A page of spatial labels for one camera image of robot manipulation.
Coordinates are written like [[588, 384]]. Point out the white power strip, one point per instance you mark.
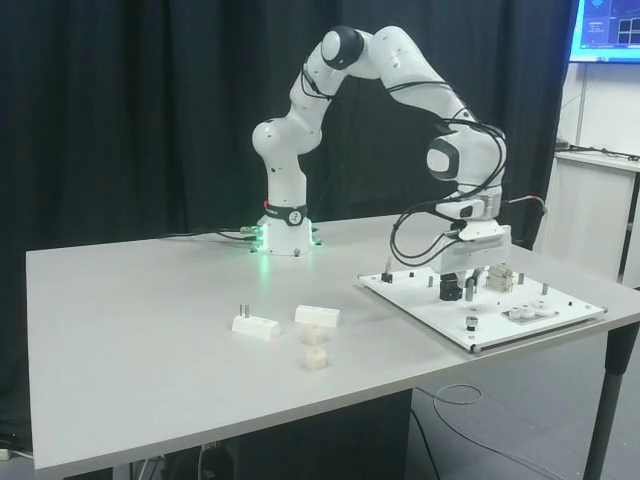
[[4, 453]]

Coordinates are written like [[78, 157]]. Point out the long white peg holder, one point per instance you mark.
[[256, 328], [317, 316]]

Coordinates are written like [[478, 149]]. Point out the white large gear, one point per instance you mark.
[[544, 308]]

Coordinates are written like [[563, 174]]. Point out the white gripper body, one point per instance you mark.
[[480, 250]]

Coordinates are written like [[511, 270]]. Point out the blue screen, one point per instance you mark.
[[607, 30]]

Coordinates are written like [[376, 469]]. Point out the white cabinet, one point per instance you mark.
[[590, 215]]

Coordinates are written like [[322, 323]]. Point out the black D-SUB plug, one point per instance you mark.
[[449, 291]]

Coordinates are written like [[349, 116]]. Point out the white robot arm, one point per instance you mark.
[[285, 165]]

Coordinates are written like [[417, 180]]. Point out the black curtains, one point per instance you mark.
[[125, 100]]

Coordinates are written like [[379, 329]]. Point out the white small gear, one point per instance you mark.
[[515, 314]]

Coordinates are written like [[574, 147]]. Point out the white medium gear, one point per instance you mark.
[[526, 311]]

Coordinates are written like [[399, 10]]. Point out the small cream plug holder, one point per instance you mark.
[[315, 359]]

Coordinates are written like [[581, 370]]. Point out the white task board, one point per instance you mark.
[[415, 305]]

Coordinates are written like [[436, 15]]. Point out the pale connector block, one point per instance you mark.
[[501, 278]]

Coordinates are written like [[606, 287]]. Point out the small black plug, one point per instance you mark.
[[386, 275]]

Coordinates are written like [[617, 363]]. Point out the black table leg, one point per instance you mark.
[[615, 390]]

